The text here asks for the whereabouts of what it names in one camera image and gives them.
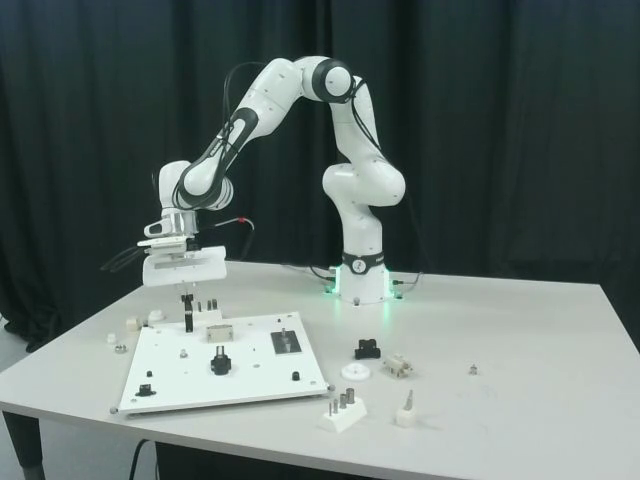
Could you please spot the black cabinet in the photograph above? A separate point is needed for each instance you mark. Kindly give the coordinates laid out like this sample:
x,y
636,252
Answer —
x,y
225,465

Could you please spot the white square peg holder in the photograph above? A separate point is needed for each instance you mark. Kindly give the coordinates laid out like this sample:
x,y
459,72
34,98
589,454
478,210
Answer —
x,y
210,317

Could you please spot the white task board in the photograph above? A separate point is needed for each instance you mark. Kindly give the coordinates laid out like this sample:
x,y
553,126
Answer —
x,y
240,380

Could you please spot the medium metal round peg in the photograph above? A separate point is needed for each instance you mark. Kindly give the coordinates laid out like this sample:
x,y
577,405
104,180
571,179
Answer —
x,y
343,401

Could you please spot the white large gear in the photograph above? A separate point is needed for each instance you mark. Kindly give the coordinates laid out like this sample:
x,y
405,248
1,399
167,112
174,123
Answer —
x,y
355,373

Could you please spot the small white plug holder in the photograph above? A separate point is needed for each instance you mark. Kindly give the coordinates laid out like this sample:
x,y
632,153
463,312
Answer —
x,y
405,419

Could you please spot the large metal round peg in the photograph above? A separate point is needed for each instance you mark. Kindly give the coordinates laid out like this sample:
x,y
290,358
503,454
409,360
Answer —
x,y
352,395

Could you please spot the cream empty plug holder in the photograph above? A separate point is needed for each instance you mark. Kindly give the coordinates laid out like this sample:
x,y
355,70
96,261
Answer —
x,y
131,324

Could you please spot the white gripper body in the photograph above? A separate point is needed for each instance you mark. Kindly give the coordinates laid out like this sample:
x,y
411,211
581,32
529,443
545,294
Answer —
x,y
165,275

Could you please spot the black USB plug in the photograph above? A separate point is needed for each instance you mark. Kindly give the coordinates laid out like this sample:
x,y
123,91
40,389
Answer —
x,y
188,309

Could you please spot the black curtains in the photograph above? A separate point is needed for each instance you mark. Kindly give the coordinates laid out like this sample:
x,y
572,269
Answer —
x,y
500,100

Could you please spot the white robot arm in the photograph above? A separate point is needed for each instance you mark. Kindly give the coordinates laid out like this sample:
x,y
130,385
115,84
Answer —
x,y
360,185

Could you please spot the grey Ethernet plug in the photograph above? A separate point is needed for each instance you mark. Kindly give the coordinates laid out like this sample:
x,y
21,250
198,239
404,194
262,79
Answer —
x,y
409,400

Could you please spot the beige waterproof plug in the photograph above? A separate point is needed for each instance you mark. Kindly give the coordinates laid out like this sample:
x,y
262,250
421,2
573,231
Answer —
x,y
397,365

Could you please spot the white small gear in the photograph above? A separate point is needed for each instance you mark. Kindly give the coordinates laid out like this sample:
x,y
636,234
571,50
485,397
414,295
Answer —
x,y
111,338

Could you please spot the black table leg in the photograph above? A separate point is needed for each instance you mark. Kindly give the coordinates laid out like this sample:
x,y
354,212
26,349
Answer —
x,y
20,445

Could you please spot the black D-SUB plug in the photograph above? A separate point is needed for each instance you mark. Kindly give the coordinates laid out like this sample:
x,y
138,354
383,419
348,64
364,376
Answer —
x,y
366,350

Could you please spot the metal hex bolt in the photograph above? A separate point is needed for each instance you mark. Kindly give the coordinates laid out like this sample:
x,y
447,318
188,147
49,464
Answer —
x,y
118,347

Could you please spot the white round peg holder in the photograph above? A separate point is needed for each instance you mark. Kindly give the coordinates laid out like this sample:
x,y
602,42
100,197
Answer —
x,y
345,420

